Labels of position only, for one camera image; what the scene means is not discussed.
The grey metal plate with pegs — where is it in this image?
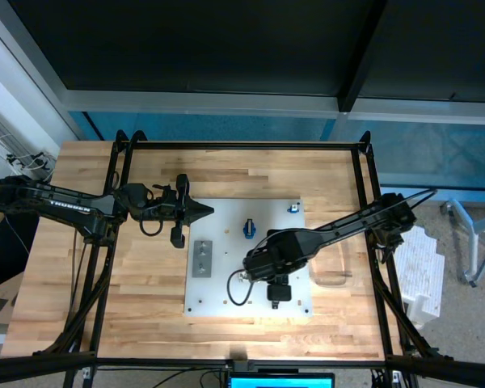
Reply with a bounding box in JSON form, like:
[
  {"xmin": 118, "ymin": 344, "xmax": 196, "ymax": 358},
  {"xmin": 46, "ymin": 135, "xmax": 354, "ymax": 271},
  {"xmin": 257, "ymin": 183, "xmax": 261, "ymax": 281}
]
[{"xmin": 191, "ymin": 239, "xmax": 214, "ymax": 279}]

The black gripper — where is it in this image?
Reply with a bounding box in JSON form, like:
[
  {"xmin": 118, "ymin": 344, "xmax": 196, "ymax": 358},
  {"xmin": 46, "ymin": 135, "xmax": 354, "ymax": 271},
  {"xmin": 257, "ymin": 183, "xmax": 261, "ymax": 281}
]
[
  {"xmin": 151, "ymin": 173, "xmax": 216, "ymax": 249},
  {"xmin": 266, "ymin": 276, "xmax": 293, "ymax": 305}
]

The blue laptop screen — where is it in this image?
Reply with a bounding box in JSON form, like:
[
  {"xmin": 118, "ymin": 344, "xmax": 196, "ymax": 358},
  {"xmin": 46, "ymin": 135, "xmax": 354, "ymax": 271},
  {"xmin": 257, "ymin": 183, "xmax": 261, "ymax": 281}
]
[{"xmin": 225, "ymin": 372, "xmax": 335, "ymax": 388}]

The white foam block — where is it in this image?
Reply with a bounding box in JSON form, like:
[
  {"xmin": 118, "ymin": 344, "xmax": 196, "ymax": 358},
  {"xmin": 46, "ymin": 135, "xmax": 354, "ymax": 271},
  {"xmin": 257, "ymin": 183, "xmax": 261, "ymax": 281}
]
[{"xmin": 390, "ymin": 226, "xmax": 446, "ymax": 331}]

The clear plastic tub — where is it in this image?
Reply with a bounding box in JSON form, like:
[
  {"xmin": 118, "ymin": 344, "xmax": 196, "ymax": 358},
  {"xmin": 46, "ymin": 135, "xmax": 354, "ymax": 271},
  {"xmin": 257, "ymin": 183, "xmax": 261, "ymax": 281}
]
[{"xmin": 309, "ymin": 236, "xmax": 354, "ymax": 289}]

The black table level camera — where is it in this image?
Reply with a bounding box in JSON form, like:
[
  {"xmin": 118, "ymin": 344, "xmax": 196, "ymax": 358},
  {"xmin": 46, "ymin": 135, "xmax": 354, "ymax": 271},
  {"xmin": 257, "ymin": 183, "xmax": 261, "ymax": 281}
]
[{"xmin": 225, "ymin": 351, "xmax": 255, "ymax": 373}]

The black aluminium frame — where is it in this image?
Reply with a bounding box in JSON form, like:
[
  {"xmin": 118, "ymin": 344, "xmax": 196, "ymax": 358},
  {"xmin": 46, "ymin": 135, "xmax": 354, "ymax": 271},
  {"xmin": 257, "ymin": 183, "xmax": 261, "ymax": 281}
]
[{"xmin": 0, "ymin": 129, "xmax": 485, "ymax": 388}]

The cardboard box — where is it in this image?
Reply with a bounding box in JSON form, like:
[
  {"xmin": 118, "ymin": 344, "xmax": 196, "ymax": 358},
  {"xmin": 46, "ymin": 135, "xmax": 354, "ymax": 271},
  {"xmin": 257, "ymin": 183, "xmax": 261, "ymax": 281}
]
[{"xmin": 0, "ymin": 269, "xmax": 25, "ymax": 324}]

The black camera cable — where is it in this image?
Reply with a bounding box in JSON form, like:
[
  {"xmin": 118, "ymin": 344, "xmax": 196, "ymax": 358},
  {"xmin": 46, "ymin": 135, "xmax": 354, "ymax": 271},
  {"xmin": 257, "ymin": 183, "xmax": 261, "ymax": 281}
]
[
  {"xmin": 226, "ymin": 269, "xmax": 256, "ymax": 307},
  {"xmin": 138, "ymin": 208, "xmax": 166, "ymax": 238}
]

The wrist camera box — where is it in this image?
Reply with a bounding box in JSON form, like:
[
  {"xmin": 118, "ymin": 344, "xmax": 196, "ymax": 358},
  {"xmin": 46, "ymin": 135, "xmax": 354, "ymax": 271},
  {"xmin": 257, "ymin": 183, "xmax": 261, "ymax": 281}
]
[{"xmin": 242, "ymin": 247, "xmax": 270, "ymax": 285}]

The blue connector holder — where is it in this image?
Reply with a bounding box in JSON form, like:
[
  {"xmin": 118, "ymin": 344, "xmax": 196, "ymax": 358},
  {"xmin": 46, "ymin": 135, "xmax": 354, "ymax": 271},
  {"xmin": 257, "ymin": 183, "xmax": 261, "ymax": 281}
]
[{"xmin": 240, "ymin": 217, "xmax": 259, "ymax": 241}]

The black wall pillar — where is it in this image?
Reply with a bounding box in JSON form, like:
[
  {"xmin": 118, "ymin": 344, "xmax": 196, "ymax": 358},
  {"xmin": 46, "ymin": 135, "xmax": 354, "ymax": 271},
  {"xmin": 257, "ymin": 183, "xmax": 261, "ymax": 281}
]
[{"xmin": 337, "ymin": 0, "xmax": 388, "ymax": 113}]

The wall cable bundle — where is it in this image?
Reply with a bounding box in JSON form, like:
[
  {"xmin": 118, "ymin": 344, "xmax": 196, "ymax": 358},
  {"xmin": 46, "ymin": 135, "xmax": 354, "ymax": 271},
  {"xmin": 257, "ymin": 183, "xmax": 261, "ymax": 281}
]
[{"xmin": 3, "ymin": 150, "xmax": 54, "ymax": 173}]

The grey metal stand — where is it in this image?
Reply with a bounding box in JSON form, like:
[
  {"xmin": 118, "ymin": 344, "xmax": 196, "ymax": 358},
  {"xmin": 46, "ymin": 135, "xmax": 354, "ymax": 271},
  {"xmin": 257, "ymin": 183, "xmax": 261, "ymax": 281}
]
[{"xmin": 440, "ymin": 199, "xmax": 485, "ymax": 289}]

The white task board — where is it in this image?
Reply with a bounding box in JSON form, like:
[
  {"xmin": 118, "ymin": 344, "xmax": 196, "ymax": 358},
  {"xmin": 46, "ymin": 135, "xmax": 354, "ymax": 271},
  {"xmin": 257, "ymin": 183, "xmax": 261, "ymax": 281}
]
[{"xmin": 183, "ymin": 197, "xmax": 313, "ymax": 316}]

